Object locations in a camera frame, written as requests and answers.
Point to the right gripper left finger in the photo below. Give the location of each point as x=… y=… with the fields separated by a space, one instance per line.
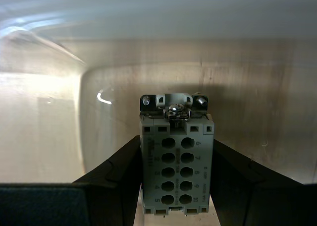
x=74 y=203

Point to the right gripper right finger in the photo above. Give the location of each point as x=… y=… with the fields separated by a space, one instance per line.
x=260 y=201

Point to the beige connector top half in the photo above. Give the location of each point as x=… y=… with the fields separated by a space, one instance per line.
x=177 y=161

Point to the clear plastic container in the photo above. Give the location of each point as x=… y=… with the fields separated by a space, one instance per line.
x=49 y=112

